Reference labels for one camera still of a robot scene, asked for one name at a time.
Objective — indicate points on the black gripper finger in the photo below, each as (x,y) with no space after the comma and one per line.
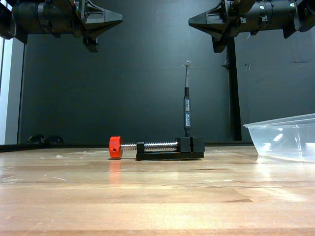
(108,28)
(209,32)
(108,17)
(211,20)

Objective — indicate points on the black vise with orange knob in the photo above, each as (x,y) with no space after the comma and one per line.
(192,147)

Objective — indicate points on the clear plastic tub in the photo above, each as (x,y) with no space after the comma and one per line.
(283,152)

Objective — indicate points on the black curved frame bracket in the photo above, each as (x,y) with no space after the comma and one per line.
(53,139)
(35,138)

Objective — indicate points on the black metal table frame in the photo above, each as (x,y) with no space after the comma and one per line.
(24,147)

